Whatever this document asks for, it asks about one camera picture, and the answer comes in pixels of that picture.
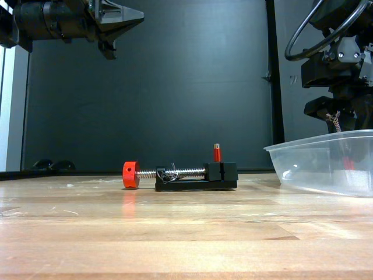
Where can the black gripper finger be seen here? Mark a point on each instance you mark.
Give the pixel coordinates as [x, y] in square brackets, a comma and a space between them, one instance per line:
[116, 17]

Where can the clear plastic tub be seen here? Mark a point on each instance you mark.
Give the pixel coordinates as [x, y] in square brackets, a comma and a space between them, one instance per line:
[306, 166]

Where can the small white block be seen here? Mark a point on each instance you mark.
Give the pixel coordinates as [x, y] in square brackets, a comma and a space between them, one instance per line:
[349, 179]

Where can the black clamp with red knob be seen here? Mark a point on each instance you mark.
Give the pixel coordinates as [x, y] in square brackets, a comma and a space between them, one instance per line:
[221, 173]

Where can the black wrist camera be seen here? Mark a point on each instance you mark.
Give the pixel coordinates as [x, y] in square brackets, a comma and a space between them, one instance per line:
[326, 73]

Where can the black vertical post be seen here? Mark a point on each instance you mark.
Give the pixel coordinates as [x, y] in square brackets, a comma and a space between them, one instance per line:
[275, 102]

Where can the black metal table frame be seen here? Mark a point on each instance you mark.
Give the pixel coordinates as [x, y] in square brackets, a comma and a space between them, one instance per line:
[87, 174]

